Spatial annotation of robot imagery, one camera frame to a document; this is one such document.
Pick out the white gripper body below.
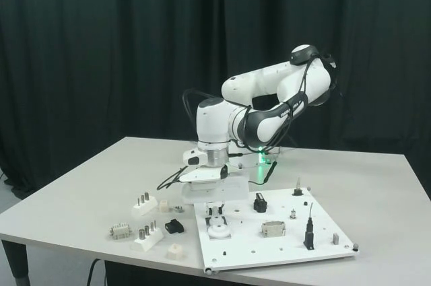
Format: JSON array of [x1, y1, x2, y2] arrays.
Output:
[[180, 180, 251, 205]]

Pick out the white large gear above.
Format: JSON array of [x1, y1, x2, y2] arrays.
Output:
[[207, 223, 232, 240]]

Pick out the black D-SUB plug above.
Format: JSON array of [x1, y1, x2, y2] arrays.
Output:
[[252, 192, 269, 213]]

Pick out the black Ethernet plug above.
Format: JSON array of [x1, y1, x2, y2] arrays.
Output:
[[164, 219, 185, 235]]

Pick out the white box with dark window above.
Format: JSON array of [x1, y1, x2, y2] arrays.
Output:
[[183, 149, 208, 168]]

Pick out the white task board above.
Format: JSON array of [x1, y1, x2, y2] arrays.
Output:
[[189, 186, 360, 266]]

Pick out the white square peg holder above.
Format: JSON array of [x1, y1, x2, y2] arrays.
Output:
[[131, 198, 159, 217]]

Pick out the white round peg holder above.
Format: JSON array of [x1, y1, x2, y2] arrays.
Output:
[[130, 230, 165, 252]]

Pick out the black cabinet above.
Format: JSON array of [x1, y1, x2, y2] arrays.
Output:
[[104, 258, 236, 286]]

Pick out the black USB plug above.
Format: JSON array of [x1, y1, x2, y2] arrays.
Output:
[[302, 202, 317, 252]]

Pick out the grey waterproof plug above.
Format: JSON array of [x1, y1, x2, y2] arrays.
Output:
[[108, 223, 133, 242]]

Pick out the black curtain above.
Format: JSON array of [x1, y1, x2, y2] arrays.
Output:
[[0, 0, 431, 199]]

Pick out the dark grey table leg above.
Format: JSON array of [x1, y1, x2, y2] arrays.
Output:
[[1, 239, 28, 286]]

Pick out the silver flange ring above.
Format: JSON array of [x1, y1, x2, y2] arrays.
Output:
[[205, 150, 230, 168]]

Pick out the thin black rod on wire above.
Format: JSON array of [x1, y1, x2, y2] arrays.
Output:
[[228, 151, 279, 186]]

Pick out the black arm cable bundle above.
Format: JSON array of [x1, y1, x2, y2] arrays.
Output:
[[156, 48, 339, 191]]

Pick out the black floor cable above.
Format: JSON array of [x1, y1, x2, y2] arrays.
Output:
[[88, 258, 104, 286]]

